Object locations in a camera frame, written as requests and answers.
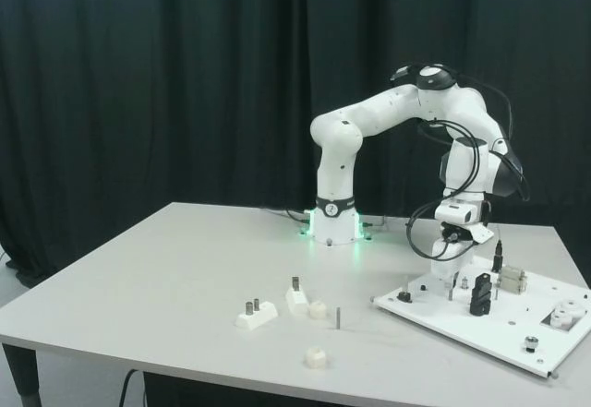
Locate black floor cable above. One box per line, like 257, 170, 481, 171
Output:
120, 368, 145, 407

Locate black base cable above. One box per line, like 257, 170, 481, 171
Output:
262, 206, 316, 224

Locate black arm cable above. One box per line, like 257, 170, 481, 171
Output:
392, 63, 528, 201

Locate white two-peg holder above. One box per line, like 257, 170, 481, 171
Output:
235, 303, 279, 332

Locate black curtains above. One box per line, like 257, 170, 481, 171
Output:
0, 0, 591, 283

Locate black plug with cable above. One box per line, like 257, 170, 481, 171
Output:
493, 229, 505, 274

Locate white task board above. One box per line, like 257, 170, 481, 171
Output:
371, 266, 591, 380

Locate white large gear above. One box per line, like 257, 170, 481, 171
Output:
557, 299, 582, 320

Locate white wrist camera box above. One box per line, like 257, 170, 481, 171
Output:
433, 201, 479, 223

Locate black box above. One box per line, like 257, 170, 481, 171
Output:
142, 369, 500, 407

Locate black table leg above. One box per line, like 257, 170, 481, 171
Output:
0, 341, 38, 407

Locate white single-peg holder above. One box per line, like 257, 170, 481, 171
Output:
284, 286, 309, 318

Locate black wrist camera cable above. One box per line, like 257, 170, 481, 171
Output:
405, 120, 490, 261

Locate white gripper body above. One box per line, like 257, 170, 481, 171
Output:
430, 235, 475, 283

